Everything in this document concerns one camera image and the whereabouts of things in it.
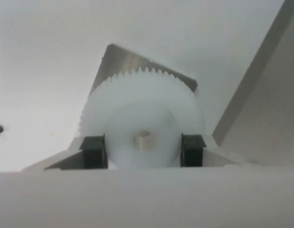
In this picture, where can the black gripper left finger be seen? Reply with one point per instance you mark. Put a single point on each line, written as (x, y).
(93, 152)

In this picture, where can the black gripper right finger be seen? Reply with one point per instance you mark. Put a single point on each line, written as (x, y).
(192, 152)

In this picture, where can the white large gear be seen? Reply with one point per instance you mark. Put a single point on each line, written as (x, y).
(142, 107)

